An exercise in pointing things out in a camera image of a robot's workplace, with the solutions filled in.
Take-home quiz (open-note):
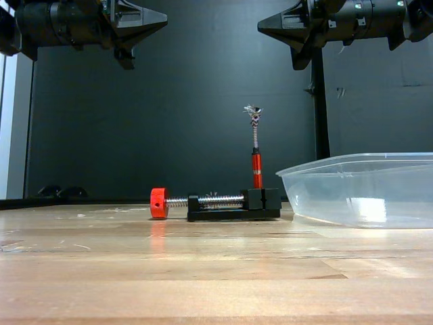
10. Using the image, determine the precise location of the clear plastic tub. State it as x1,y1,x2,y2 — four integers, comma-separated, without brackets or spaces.
275,152,433,230

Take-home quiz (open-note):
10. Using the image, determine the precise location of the black clamp with red knob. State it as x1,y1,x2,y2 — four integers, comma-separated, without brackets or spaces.
150,187,282,223

